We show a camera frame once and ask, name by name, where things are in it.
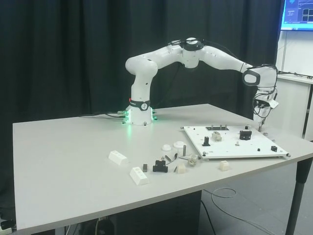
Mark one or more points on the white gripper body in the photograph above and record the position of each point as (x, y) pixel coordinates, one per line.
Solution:
(259, 115)

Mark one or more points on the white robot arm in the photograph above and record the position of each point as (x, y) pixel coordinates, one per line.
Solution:
(141, 73)

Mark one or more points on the small metal round peg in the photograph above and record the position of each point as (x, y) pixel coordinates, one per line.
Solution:
(168, 157)

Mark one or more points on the dark square metal peg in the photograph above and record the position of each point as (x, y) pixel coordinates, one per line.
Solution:
(145, 167)

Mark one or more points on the white peg holder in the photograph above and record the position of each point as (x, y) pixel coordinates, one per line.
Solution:
(118, 157)
(139, 176)

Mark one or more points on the white cabinet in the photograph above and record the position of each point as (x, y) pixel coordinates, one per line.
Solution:
(296, 105)

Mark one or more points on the white task board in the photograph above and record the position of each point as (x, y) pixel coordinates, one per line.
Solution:
(227, 144)

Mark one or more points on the small white plug holder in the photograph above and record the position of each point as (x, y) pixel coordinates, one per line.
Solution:
(181, 169)
(224, 165)

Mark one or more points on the white large gear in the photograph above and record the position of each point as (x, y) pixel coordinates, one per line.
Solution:
(179, 144)

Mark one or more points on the black table leg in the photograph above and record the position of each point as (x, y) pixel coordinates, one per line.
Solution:
(298, 195)

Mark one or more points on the white medium gear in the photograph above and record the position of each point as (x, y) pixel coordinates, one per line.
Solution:
(166, 147)

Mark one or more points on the blue screen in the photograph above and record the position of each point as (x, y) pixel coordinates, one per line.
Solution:
(297, 14)

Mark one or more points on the black D-SUB plug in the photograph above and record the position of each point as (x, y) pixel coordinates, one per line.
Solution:
(160, 167)

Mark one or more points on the black curtain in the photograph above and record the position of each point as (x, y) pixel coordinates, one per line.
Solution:
(73, 49)

